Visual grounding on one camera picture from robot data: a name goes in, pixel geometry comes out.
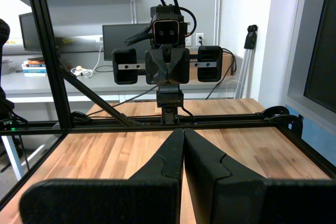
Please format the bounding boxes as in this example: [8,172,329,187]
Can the white table leg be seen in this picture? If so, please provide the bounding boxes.
[1,134,26,182]

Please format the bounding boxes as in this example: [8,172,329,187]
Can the grey desk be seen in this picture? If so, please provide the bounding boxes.
[0,50,245,104]

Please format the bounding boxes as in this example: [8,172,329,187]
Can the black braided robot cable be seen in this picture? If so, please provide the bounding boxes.
[124,23,154,47]

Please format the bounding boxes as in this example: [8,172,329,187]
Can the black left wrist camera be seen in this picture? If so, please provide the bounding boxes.
[150,5,185,48]

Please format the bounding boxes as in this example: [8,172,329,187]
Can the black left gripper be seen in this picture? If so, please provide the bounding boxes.
[112,45,223,86]

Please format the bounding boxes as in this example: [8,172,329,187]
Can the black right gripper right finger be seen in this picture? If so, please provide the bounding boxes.
[184,128,336,224]

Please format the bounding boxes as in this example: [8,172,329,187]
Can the black metal frame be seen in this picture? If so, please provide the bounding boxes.
[0,0,336,210]

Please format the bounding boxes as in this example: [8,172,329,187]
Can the aluminium extrusion stand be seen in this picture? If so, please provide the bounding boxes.
[234,24,259,99]

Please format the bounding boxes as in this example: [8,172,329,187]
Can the stack of books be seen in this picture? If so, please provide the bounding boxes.
[21,60,48,77]

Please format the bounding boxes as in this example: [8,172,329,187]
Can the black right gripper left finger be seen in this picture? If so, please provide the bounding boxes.
[18,127,184,224]

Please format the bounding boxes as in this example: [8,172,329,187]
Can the black computer monitor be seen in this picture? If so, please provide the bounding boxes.
[102,24,153,61]
[18,13,57,61]

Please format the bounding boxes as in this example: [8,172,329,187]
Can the coiled white cable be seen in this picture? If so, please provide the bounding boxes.
[70,45,103,78]

